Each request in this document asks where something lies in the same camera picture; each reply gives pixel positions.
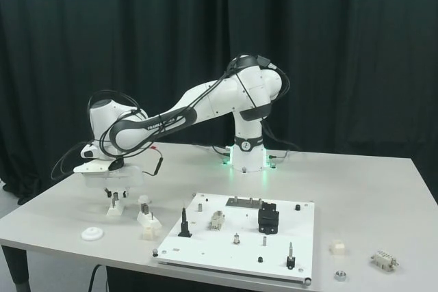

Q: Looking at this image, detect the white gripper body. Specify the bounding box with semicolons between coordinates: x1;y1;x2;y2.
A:
80;165;144;189

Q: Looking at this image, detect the white peg holder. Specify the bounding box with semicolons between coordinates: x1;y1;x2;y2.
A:
106;200;127;218
136;209;162;230

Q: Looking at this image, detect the white large gear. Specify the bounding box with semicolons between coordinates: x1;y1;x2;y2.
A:
81;226;103;241

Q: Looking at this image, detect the white task board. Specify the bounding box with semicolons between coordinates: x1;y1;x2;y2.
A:
150;191;315;286

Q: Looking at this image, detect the dark table leg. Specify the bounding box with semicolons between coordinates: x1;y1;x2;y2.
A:
1;245;27;292

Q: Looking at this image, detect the black D-SUB plug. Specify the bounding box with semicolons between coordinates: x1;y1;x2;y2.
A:
256;202;280;235

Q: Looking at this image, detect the black curtain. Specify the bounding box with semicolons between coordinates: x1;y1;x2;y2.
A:
0;0;438;206

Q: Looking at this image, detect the beige multi-pin connector plug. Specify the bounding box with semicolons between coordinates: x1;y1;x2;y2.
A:
372;250;400;269

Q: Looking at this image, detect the thin black rod on wire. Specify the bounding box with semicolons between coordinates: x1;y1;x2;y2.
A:
142;146;165;176

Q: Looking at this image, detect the black cable under table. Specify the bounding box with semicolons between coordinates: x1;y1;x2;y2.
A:
90;263;107;292

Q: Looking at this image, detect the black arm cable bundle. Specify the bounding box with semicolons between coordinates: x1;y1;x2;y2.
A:
50;54;291;181

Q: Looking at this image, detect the black base cable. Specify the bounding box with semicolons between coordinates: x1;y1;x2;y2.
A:
262;119;302;170

